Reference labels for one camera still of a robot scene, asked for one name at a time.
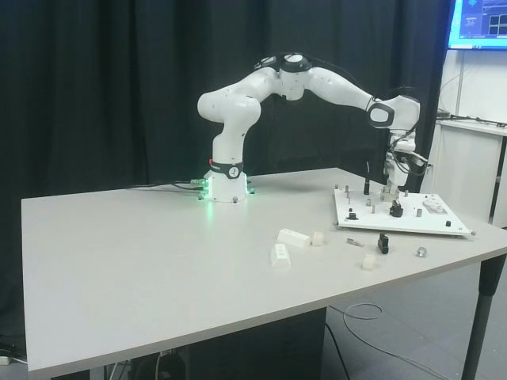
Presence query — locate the white cabinet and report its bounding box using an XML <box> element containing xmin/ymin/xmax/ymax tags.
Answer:
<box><xmin>419</xmin><ymin>118</ymin><xmax>507</xmax><ymax>229</ymax></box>

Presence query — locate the black floor cable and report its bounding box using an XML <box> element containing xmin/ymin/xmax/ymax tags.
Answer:
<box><xmin>324</xmin><ymin>322</ymin><xmax>352</xmax><ymax>380</ymax></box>

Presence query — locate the dark grey table leg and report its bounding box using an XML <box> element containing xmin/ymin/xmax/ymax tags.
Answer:
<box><xmin>461</xmin><ymin>253</ymin><xmax>502</xmax><ymax>380</ymax></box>

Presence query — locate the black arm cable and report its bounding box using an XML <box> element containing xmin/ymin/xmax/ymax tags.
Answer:
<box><xmin>252</xmin><ymin>53</ymin><xmax>415</xmax><ymax>100</ymax></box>

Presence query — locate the blue screen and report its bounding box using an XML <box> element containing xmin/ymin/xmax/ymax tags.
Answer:
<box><xmin>447</xmin><ymin>0</ymin><xmax>507</xmax><ymax>51</ymax></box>

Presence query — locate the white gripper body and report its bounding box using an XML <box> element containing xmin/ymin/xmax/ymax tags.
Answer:
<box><xmin>384</xmin><ymin>156</ymin><xmax>410</xmax><ymax>187</ymax></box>

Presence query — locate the black curtain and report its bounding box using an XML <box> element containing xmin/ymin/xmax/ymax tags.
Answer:
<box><xmin>0</xmin><ymin>0</ymin><xmax>449</xmax><ymax>349</ymax></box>

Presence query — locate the grey floor cable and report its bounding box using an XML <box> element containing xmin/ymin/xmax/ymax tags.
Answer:
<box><xmin>342</xmin><ymin>302</ymin><xmax>467</xmax><ymax>380</ymax></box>

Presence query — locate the black base cable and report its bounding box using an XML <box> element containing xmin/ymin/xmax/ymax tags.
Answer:
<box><xmin>134</xmin><ymin>179</ymin><xmax>210</xmax><ymax>194</ymax></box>

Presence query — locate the white holder with holes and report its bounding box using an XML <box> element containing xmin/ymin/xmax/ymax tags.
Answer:
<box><xmin>276</xmin><ymin>228</ymin><xmax>311</xmax><ymax>249</ymax></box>
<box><xmin>270</xmin><ymin>244</ymin><xmax>292</xmax><ymax>272</ymax></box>

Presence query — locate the white task board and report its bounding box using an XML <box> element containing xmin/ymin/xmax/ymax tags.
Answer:
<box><xmin>331</xmin><ymin>185</ymin><xmax>478</xmax><ymax>238</ymax></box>

